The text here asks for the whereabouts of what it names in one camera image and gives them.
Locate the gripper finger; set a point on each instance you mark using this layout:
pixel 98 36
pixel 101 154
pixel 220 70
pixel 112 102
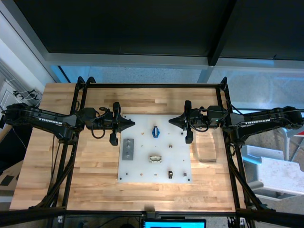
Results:
pixel 126 120
pixel 125 126
pixel 180 118
pixel 180 125

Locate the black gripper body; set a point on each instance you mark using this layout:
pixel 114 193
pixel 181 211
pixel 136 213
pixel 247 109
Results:
pixel 188 123
pixel 115 123

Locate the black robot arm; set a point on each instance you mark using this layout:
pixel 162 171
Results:
pixel 256 121
pixel 47 118

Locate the silver bar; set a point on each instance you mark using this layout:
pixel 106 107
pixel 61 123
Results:
pixel 155 131

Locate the large blue bar holder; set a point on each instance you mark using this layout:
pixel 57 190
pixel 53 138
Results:
pixel 153 135

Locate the white taskboard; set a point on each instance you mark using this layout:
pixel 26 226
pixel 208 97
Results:
pixel 147 166

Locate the grey metal plate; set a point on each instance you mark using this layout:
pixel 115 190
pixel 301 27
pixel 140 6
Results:
pixel 124 150

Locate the clear plastic tub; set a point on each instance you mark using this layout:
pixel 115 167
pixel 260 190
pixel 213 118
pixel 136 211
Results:
pixel 206 149

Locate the beige connector housing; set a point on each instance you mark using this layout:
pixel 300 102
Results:
pixel 156 159

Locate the small black connector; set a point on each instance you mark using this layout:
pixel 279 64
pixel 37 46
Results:
pixel 170 174

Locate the black diagonal beam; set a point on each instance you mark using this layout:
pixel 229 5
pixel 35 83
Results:
pixel 221 31

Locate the blue-edged screen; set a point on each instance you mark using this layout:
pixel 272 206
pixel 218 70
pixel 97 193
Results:
pixel 174 224

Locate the white plastic step stool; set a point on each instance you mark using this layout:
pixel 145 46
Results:
pixel 278 171

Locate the red plastic piece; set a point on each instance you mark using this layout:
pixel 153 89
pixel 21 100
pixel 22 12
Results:
pixel 299 135

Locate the cardboard box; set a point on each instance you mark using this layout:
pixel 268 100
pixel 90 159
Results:
pixel 9 171

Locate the black aluminium frame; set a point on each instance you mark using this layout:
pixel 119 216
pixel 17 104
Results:
pixel 152 85

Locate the grey window sill rail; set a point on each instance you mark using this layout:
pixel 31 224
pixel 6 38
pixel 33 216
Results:
pixel 142 58

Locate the black table-edge camera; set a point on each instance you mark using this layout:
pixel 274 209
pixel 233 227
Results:
pixel 150 215

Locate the white metal chair frame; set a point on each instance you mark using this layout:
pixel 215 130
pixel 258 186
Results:
pixel 286 142

